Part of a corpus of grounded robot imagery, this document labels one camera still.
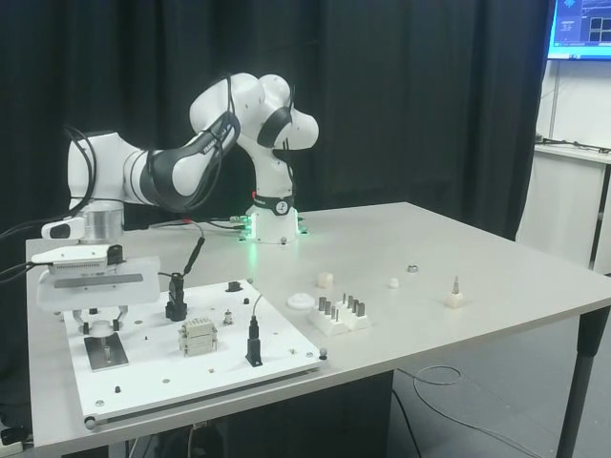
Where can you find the thick metal round peg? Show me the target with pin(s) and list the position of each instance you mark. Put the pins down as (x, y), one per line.
(322, 304)

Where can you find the white medium gear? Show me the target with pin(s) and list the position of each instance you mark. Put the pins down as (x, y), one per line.
(101, 328)

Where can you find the white cube holder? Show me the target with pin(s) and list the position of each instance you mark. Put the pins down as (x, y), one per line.
(324, 279)

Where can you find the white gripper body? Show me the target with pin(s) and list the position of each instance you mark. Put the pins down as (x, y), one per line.
(95, 293)

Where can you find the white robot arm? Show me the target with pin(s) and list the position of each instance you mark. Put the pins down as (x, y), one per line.
(267, 143)

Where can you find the metal BNC plug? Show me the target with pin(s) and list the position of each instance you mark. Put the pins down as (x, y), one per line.
(228, 317)

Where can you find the thin pointed metal peg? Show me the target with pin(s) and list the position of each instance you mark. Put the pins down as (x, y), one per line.
(455, 285)

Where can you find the blue screen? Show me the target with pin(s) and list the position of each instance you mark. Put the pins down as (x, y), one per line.
(580, 28)

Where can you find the black curtain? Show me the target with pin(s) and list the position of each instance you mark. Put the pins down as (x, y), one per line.
(406, 95)

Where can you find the white small gear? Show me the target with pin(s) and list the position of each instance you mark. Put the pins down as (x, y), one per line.
(392, 283)

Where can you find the small white sensor box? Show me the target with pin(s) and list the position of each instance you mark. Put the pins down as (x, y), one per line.
(59, 229)

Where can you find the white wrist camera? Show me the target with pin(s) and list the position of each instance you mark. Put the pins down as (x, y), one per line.
(76, 264)

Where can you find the dark table leg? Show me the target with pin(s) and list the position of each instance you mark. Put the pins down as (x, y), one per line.
(577, 381)

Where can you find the small white peg holder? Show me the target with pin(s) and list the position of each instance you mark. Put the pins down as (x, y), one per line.
(454, 300)

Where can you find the metal bolt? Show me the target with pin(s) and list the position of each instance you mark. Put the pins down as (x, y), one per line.
(413, 268)

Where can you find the black D-SUB plug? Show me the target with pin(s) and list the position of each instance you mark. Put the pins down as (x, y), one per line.
(175, 303)

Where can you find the medium metal round peg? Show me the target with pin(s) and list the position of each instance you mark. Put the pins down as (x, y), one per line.
(329, 308)

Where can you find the grey waterproof plug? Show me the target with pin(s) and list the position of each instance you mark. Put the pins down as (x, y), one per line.
(195, 338)

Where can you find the white large gear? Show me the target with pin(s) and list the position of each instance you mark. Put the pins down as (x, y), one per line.
(300, 301)

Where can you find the white cabinet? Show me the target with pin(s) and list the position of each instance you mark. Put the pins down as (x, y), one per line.
(563, 205)

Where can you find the black USB plug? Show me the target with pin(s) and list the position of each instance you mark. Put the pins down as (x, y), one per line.
(253, 341)

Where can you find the white task board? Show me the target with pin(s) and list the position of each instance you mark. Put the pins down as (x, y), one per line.
(215, 377)

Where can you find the thin black rod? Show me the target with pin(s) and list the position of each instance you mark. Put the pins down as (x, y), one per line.
(193, 256)

